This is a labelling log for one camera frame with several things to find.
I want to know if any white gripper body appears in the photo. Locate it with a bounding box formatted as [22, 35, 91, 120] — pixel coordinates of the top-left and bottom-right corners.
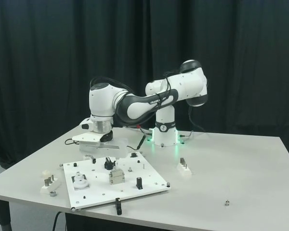
[79, 138, 129, 160]

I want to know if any white round peg holder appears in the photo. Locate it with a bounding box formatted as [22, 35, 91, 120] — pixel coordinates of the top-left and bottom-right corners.
[39, 179, 61, 195]

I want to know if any white square peg holder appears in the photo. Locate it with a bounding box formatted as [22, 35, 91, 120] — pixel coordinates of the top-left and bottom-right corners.
[177, 163, 193, 177]

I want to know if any metal waterproof plug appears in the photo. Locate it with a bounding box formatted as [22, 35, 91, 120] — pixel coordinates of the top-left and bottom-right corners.
[108, 170, 125, 185]

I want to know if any flat white mounting plate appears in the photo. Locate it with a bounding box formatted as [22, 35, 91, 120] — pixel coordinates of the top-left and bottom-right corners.
[72, 134, 104, 143]

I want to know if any white large gear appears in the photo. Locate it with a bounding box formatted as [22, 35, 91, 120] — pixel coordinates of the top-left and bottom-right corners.
[73, 180, 90, 191]

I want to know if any white task board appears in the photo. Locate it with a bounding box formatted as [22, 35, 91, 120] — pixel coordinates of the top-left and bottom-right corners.
[59, 152, 171, 212]

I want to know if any black table leg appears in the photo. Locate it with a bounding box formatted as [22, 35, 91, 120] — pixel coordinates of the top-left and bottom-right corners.
[0, 198, 12, 231]

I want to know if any black curtain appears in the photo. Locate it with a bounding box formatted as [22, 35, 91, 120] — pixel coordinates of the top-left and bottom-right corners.
[0, 0, 289, 167]

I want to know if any black hanging cable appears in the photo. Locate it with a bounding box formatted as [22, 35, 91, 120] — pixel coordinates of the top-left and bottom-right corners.
[53, 211, 64, 231]

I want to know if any grey base cable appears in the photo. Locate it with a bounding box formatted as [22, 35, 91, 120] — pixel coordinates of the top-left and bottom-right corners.
[179, 131, 196, 140]

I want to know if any black power cable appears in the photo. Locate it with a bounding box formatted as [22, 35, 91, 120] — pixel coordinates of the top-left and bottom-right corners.
[188, 104, 208, 133]

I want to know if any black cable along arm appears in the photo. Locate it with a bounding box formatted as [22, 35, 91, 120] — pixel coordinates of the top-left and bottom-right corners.
[90, 68, 184, 128]

